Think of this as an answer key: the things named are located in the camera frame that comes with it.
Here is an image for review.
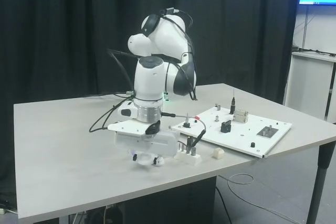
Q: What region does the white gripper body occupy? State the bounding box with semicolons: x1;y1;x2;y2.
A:
113;130;181;157

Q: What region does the white large gear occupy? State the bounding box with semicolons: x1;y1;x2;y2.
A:
135;154;155;167

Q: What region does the white peg holder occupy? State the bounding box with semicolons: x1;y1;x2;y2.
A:
174;150;203;167

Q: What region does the cream cube-shaped plug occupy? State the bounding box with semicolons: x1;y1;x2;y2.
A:
212;147;226;159

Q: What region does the white task board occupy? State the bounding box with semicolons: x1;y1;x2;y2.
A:
170;106;292;159

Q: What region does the black curtain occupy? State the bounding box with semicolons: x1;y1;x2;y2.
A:
0;0;300;209

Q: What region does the white cabinet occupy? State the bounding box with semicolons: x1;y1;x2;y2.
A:
284;50;336;124

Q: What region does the black table leg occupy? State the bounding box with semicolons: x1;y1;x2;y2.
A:
306;144;332;224

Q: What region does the thin black rod on wire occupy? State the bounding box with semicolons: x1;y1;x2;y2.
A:
160;112;207;148

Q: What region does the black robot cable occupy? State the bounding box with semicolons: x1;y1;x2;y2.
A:
88;48;140;133
157;7;198;101

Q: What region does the black base cable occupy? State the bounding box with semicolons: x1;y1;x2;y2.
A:
86;91;137;99

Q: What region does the black floor cable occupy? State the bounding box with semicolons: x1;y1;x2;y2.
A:
215;186;238;224

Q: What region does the grey floor cable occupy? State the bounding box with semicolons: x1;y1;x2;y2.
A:
227;173;297;224

